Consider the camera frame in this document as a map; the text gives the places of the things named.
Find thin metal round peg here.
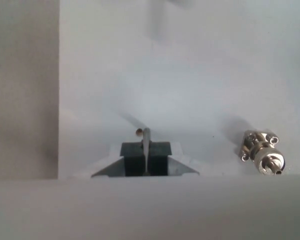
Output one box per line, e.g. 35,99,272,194
141,127,153,176

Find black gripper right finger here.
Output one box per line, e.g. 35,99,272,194
147,141,201,178

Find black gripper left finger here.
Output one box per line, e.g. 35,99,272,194
76,141,146,178

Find white task board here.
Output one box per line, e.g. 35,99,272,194
57,0,300,181

